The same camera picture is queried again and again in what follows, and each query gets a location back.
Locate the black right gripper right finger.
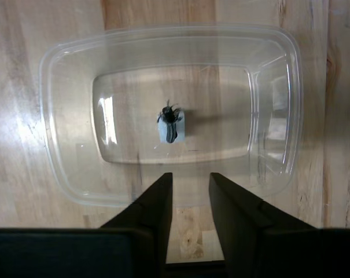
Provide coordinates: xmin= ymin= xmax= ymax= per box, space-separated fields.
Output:
xmin=208 ymin=173 xmax=317 ymax=278

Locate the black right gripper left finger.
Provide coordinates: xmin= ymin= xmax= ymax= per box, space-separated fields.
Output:
xmin=101 ymin=173 xmax=174 ymax=263

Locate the clear plastic tub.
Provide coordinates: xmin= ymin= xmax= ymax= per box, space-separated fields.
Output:
xmin=39 ymin=24 xmax=304 ymax=208

